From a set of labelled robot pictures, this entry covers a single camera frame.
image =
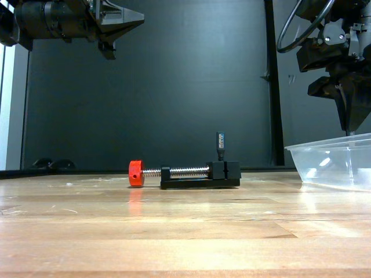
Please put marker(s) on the clear plastic container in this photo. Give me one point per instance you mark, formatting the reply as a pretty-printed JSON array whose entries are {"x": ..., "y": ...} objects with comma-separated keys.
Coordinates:
[{"x": 333, "y": 169}]

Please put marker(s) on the black frame post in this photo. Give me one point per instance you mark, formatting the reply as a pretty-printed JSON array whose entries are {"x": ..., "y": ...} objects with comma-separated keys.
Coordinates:
[{"x": 274, "y": 116}]

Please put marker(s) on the black frame rail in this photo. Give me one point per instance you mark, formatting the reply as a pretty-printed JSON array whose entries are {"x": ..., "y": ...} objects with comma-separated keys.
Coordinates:
[{"x": 58, "y": 173}]

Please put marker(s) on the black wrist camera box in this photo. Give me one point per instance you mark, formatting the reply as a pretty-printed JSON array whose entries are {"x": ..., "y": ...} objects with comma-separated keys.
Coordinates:
[{"x": 311, "y": 58}]

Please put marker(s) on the black clamp with red knob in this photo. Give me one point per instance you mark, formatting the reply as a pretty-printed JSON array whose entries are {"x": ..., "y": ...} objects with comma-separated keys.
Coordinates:
[{"x": 226, "y": 173}]

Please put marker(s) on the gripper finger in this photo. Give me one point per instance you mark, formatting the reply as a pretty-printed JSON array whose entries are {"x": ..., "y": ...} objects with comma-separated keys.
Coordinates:
[
  {"x": 358, "y": 98},
  {"x": 129, "y": 18}
]

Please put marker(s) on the black rounded object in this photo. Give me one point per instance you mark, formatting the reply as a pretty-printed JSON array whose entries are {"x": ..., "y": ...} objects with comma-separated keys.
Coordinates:
[
  {"x": 63, "y": 164},
  {"x": 43, "y": 162}
]

